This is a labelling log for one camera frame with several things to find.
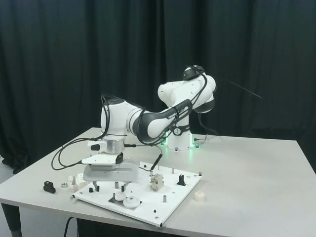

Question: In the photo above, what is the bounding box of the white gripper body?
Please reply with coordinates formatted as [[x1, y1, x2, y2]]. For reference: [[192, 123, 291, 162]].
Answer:
[[83, 160, 139, 185]]

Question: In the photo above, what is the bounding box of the white large gear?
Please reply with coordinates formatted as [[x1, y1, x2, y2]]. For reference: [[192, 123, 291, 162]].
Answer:
[[123, 197, 140, 208]]

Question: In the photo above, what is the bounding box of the flat white mounting plate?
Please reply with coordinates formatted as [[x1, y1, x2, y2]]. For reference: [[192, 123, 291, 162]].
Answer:
[[81, 153, 124, 171]]

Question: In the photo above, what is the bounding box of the white holder block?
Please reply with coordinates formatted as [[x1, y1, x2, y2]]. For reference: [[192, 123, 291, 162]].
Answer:
[[76, 172, 87, 187]]

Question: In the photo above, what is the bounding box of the white peg holder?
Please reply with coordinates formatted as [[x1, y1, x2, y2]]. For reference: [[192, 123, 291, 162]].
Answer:
[[67, 175, 80, 191]]

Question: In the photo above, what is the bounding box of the white task board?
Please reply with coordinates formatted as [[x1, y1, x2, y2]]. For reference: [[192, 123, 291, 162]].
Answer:
[[71, 160, 204, 228]]

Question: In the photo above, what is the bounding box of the dark table side panel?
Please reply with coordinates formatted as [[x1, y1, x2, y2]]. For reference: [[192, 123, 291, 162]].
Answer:
[[76, 218, 163, 237]]

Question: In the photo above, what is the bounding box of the black D-SUB plug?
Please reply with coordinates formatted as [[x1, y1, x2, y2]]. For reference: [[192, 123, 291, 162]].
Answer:
[[43, 181, 56, 194]]

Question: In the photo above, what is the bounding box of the black table leg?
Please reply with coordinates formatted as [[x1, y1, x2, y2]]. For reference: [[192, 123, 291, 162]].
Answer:
[[1, 203, 20, 237]]

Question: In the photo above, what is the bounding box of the black curtain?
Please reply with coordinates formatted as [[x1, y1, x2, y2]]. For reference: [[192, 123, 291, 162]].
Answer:
[[0, 0, 316, 175]]

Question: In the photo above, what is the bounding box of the thin black zip tie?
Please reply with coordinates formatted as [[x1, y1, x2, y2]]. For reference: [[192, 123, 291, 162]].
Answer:
[[226, 79, 262, 99]]

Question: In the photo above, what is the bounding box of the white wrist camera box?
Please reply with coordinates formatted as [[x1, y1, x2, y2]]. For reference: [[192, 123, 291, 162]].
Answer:
[[88, 140, 107, 151]]

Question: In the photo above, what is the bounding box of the black hanging cable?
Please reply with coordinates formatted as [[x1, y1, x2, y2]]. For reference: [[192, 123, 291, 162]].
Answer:
[[64, 216, 78, 237]]

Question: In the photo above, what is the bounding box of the black power cable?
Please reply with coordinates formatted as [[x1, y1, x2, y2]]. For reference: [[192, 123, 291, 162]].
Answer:
[[197, 112, 219, 136]]

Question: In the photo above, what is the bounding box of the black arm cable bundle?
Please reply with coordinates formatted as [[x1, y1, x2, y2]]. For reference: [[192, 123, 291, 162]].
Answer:
[[137, 65, 210, 147]]

